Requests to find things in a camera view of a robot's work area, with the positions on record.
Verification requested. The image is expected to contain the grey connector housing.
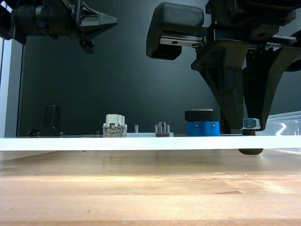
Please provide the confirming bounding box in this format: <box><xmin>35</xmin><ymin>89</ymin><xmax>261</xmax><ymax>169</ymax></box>
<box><xmin>102</xmin><ymin>114</ymin><xmax>128</xmax><ymax>138</ymax></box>

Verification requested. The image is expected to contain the clear plastic tub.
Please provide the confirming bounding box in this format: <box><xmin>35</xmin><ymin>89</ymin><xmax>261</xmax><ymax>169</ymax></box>
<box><xmin>265</xmin><ymin>110</ymin><xmax>301</xmax><ymax>153</ymax></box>

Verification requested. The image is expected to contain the clear block with toggles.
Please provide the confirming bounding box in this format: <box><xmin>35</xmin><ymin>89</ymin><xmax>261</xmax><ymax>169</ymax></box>
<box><xmin>127</xmin><ymin>124</ymin><xmax>174</xmax><ymax>138</ymax></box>

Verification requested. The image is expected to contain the blue and black socket block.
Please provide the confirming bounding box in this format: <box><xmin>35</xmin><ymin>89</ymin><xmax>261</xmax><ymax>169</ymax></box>
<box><xmin>184</xmin><ymin>108</ymin><xmax>221</xmax><ymax>137</ymax></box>

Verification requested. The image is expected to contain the small silver metal connector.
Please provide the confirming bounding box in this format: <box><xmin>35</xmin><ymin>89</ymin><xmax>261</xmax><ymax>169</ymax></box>
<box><xmin>154</xmin><ymin>120</ymin><xmax>171</xmax><ymax>137</ymax></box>

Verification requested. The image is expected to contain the grey metal partition frame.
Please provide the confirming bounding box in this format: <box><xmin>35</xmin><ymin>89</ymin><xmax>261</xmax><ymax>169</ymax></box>
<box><xmin>0</xmin><ymin>37</ymin><xmax>24</xmax><ymax>137</ymax></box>

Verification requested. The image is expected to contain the black bracket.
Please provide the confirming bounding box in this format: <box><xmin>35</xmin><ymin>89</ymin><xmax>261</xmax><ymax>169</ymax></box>
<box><xmin>25</xmin><ymin>105</ymin><xmax>64</xmax><ymax>137</ymax></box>

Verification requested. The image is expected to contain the white board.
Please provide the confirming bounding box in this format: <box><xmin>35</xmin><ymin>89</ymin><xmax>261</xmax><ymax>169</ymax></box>
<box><xmin>0</xmin><ymin>134</ymin><xmax>301</xmax><ymax>151</ymax></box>

